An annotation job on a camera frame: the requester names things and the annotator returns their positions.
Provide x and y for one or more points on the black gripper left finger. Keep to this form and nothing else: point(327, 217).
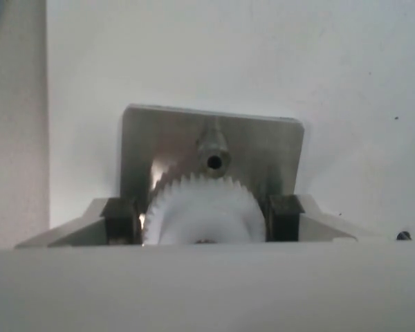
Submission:
point(117, 224)

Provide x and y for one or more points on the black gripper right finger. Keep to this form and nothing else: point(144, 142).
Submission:
point(283, 221)

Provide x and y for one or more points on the white medium gear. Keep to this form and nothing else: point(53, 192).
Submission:
point(207, 214)

